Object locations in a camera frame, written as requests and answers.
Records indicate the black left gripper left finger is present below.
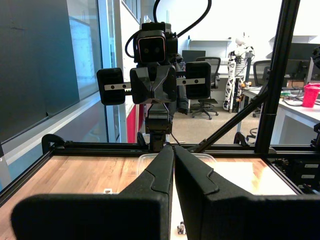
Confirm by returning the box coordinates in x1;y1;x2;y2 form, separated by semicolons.
10;145;174;240

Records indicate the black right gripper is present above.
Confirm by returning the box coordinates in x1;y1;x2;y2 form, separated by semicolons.
96;60;212;106

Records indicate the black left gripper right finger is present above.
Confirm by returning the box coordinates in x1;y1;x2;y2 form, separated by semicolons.
174;145;320;240

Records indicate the dark hanging jacket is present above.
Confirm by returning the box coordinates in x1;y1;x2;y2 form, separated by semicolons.
174;53;190;115

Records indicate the small black monitor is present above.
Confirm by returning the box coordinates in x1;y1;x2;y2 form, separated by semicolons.
181;49;206;63

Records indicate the black mesh office chair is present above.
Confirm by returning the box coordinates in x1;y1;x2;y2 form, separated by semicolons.
191;56;222;120
251;59;273;118

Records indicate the small silver metal fitting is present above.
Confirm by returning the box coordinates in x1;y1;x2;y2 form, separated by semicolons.
176;221;187;236

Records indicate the white desk shelf unit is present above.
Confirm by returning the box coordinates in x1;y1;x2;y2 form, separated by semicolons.
187;37;233;76

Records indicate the clear plastic tub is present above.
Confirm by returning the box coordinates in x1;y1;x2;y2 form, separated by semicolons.
138;152;217;176

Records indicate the white lattice humanoid figure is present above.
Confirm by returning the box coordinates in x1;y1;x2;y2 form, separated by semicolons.
223;31;256;113

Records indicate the white office desk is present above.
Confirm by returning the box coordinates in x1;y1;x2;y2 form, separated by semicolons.
241;86;320;146

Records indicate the red plastic container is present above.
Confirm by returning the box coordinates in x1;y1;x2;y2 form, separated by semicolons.
301;82;320;108

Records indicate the small brown cardboard box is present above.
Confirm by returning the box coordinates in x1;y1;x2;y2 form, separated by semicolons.
286;79;305;89

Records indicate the large black monitor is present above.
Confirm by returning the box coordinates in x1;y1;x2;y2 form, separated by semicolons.
284;42;320;76

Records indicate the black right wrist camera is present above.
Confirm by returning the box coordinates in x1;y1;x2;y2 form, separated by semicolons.
136;29;167;64

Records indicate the red wall panel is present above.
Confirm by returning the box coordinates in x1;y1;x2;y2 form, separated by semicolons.
126;103;145;144

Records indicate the short black right cable loop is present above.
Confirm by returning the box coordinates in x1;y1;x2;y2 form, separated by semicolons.
124;31;141;59

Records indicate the black aluminium frame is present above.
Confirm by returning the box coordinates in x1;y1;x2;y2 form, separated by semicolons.
0;0;320;208

